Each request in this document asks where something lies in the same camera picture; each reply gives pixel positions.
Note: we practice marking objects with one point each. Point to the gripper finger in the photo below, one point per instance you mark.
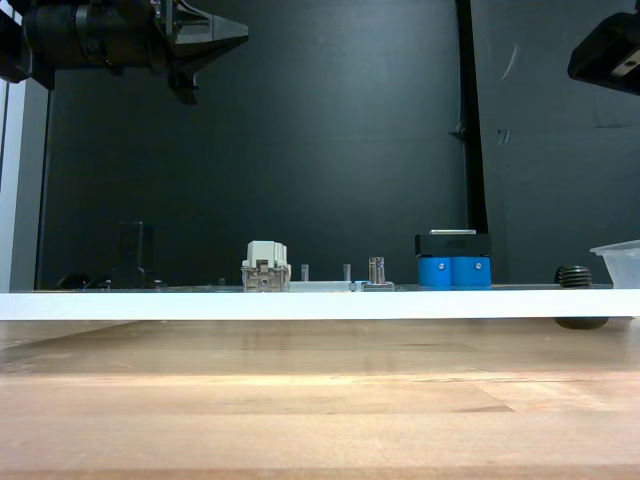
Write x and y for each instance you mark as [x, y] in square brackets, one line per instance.
[200, 27]
[205, 52]

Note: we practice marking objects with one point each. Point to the grey multi-pin connector housing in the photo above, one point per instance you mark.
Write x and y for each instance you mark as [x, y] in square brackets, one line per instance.
[265, 260]

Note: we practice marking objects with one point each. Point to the clear plastic tub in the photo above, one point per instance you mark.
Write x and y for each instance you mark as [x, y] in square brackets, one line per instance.
[625, 265]

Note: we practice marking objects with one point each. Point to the black knob screw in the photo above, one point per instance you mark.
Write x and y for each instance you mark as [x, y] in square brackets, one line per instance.
[572, 276]

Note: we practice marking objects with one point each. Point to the aluminium block fixture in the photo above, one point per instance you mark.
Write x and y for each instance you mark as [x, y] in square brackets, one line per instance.
[320, 286]

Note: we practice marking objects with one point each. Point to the black rubber board foot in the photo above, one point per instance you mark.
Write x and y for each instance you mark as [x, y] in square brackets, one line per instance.
[580, 324]

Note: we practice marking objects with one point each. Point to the white task board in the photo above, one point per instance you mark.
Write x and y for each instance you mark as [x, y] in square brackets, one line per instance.
[320, 305]

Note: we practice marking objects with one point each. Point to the small metal socket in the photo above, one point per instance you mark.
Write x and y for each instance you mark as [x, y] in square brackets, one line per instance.
[377, 270]

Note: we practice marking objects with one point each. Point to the black backdrop post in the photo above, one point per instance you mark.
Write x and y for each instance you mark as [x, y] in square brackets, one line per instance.
[472, 175]

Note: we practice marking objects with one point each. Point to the grey metal window frame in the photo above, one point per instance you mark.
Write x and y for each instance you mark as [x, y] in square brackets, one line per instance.
[22, 200]

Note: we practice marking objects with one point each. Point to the blue and black socket mount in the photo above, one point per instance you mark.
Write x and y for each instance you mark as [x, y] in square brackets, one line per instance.
[440, 272]

